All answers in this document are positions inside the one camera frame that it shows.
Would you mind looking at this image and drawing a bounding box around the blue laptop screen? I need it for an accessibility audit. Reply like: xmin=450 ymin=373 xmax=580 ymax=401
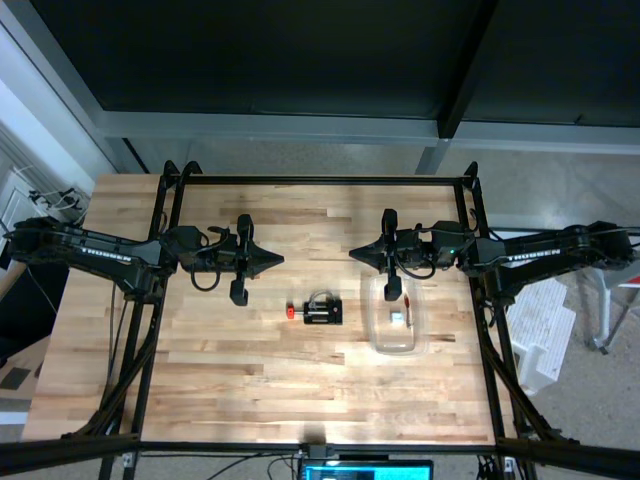
xmin=299 ymin=459 xmax=435 ymax=480

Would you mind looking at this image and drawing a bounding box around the black vise with red knob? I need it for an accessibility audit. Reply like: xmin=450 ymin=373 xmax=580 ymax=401
xmin=285 ymin=294 xmax=344 ymax=326

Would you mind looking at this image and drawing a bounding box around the clear plastic tub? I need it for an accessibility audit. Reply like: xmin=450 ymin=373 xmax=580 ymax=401
xmin=360 ymin=275 xmax=432 ymax=357

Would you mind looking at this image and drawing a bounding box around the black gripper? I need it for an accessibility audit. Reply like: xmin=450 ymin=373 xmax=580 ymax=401
xmin=348 ymin=208 xmax=426 ymax=302
xmin=227 ymin=213 xmax=285 ymax=307

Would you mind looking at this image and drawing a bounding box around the black metal table frame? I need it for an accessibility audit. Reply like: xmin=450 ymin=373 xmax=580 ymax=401
xmin=0 ymin=159 xmax=581 ymax=480

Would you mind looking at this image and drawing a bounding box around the black vertical post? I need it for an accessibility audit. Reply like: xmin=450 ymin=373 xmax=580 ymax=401
xmin=437 ymin=0 xmax=501 ymax=140

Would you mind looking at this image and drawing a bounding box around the brown cardboard box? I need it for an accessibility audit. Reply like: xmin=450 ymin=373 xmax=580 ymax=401
xmin=0 ymin=335 xmax=54 ymax=401

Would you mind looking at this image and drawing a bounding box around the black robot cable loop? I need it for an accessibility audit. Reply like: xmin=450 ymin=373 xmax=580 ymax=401
xmin=189 ymin=263 xmax=222 ymax=293
xmin=394 ymin=249 xmax=436 ymax=280

